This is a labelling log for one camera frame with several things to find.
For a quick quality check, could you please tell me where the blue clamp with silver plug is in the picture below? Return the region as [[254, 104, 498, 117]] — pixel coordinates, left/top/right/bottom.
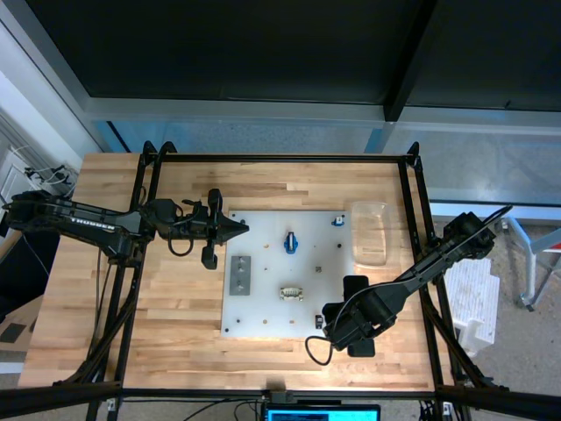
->
[[282, 231, 301, 256]]

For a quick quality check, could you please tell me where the screen with blue edge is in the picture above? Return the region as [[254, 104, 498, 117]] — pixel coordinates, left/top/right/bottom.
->
[[261, 403, 381, 421]]

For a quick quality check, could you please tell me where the black table-level camera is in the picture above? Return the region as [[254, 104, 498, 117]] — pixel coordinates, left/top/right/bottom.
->
[[265, 380, 295, 403]]

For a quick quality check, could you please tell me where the white task board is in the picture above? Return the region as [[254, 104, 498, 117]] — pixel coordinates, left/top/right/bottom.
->
[[221, 210, 361, 339]]

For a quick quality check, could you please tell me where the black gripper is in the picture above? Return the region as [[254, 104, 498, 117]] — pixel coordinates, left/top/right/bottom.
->
[[323, 275, 376, 359], [190, 188, 251, 270]]

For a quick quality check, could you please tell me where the braided black gripper cable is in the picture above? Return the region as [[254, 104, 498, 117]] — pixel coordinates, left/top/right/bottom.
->
[[167, 227, 195, 258]]

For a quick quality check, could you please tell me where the clear plastic tub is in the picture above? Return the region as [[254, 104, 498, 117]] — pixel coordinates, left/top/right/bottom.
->
[[350, 200, 394, 268]]

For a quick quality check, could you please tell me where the grey metal stand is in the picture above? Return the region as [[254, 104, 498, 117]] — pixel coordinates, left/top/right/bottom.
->
[[503, 213, 561, 313]]

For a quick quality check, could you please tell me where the white cable bundle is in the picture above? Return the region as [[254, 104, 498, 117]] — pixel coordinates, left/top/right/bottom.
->
[[22, 163, 75, 186]]

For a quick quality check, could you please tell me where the long black arm cable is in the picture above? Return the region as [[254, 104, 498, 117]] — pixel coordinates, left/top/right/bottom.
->
[[481, 203, 515, 232]]

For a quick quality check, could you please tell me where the cardboard box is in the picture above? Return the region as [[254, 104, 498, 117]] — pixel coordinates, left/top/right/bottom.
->
[[0, 294, 45, 352]]

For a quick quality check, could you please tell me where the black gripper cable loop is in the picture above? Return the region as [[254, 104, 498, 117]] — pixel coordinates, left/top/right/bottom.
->
[[304, 334, 333, 368]]

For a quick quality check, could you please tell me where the white foam packaging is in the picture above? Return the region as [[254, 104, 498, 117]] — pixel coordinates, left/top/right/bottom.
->
[[445, 244, 501, 359]]

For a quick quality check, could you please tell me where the grey metal peg plate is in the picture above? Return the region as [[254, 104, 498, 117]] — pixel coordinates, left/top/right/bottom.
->
[[229, 254, 253, 298]]

